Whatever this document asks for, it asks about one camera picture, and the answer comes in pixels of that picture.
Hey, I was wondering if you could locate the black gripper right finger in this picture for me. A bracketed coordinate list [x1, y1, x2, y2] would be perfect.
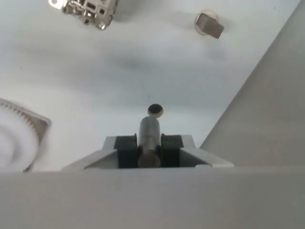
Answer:
[160, 133, 235, 169]

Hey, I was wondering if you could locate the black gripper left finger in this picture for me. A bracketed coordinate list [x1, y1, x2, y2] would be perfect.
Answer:
[62, 134, 140, 170]

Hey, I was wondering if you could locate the metal round peg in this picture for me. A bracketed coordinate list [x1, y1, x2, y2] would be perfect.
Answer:
[137, 116, 161, 169]

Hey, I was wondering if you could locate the metal square peg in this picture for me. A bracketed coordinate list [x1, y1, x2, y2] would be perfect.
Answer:
[195, 12, 225, 40]

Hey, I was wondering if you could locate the white task board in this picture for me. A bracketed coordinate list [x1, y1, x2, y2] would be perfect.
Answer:
[0, 0, 304, 172]

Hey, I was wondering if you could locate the white large gear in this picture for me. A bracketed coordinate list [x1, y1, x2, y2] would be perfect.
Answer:
[0, 97, 39, 171]

